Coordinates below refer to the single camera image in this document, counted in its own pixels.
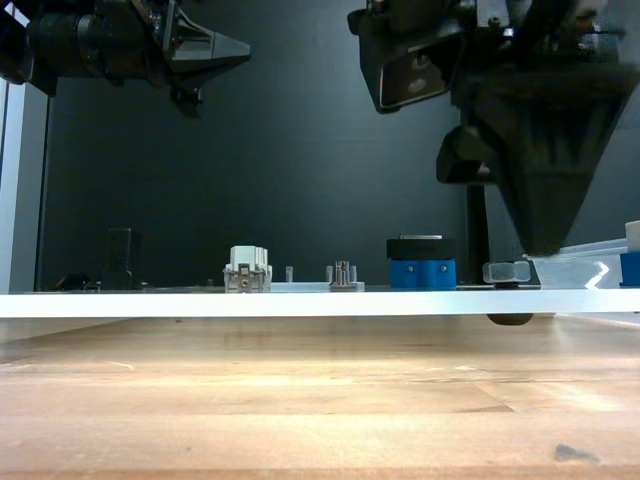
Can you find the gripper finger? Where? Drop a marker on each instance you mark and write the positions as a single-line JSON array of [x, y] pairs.
[[192, 74], [545, 160], [210, 50]]

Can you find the silver hex nut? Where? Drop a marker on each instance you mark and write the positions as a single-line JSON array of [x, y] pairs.
[[506, 272]]

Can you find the clear plastic tub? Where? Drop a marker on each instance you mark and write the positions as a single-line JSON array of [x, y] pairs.
[[580, 272]]

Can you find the blue white small connector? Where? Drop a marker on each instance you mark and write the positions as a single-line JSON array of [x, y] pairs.
[[631, 270]]

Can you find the black threaded bolt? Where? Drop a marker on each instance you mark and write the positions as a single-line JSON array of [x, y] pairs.
[[509, 320]]

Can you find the black plug connector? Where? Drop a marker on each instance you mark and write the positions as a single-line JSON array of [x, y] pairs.
[[120, 257]]

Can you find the beige connector housing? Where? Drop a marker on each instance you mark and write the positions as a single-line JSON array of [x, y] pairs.
[[246, 270]]

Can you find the small silver screw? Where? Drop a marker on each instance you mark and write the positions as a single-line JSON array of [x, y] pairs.
[[288, 274], [328, 274], [354, 272]]

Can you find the small silver clamp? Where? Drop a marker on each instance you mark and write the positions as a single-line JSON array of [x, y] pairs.
[[345, 279]]

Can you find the white board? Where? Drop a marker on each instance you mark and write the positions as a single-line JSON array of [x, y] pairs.
[[320, 305]]

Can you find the black vertical post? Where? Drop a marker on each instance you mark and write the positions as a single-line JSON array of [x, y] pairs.
[[476, 225]]

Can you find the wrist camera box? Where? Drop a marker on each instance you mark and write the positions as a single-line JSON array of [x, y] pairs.
[[412, 77]]

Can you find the blue black connector mount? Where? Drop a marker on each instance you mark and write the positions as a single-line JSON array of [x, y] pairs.
[[421, 274]]

